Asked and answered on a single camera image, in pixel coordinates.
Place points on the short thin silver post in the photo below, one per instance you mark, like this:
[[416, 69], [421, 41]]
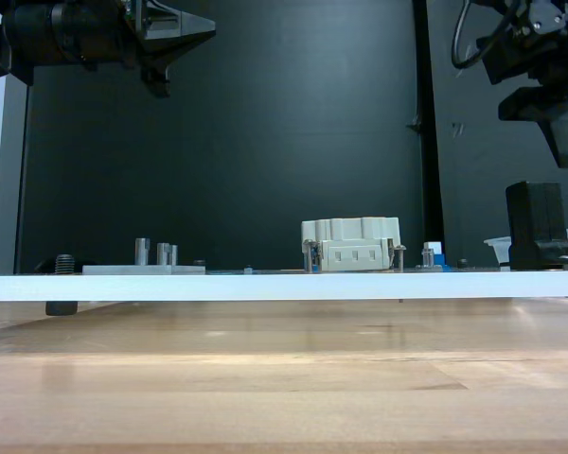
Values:
[[174, 255]]

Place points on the white task board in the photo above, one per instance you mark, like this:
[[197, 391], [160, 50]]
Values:
[[284, 288]]

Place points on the silver standoff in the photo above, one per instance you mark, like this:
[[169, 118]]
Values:
[[427, 259]]

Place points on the black threaded foot screw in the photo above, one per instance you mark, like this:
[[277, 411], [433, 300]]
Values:
[[65, 264]]

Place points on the black frame post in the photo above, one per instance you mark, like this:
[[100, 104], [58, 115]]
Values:
[[433, 189]]

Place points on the grey metal base plate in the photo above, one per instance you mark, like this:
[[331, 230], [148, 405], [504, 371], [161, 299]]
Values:
[[132, 270]]

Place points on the beige connector housing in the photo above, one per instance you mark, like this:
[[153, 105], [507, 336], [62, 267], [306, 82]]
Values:
[[350, 232]]

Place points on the tall silver metal post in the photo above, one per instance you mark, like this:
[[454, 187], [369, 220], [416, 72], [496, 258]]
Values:
[[142, 250]]

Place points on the black rubber foot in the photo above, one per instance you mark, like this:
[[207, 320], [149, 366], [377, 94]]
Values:
[[61, 308]]

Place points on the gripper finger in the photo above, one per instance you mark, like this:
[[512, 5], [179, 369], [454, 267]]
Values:
[[194, 27], [170, 52], [567, 137]]

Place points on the white blue terminal block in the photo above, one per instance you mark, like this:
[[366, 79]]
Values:
[[438, 250]]

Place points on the black socket housing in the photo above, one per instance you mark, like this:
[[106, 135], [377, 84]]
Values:
[[535, 222]]

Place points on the short thick silver post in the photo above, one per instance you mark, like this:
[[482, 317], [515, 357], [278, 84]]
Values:
[[163, 254]]

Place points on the clear plastic tub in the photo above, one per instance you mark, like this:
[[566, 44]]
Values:
[[497, 246]]

